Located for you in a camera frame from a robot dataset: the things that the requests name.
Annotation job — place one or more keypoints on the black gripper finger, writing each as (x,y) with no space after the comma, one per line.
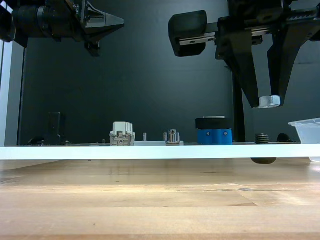
(113,21)
(282,70)
(240,62)
(100,33)

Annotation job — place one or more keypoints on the silver M12 hex nut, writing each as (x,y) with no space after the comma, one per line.
(269,101)

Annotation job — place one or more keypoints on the clear plastic tub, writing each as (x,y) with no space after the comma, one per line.
(310,132)

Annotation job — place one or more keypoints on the black M12 threaded bolt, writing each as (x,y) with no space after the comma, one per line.
(261,138)

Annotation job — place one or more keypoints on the grey rectangular connector housing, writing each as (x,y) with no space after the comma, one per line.
(122,130)

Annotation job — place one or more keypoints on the small silver metal connector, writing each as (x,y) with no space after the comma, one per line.
(172,137)

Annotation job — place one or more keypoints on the black clamp connector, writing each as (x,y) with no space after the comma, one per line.
(53,125)

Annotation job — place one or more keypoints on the silver block with three screws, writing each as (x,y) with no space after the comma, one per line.
(150,143)

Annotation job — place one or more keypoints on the white plastic board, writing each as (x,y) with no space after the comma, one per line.
(125,152)

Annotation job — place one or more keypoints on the black backdrop post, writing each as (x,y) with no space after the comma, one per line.
(238,125)

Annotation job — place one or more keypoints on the black connector on blue mount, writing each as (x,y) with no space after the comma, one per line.
(213,136)

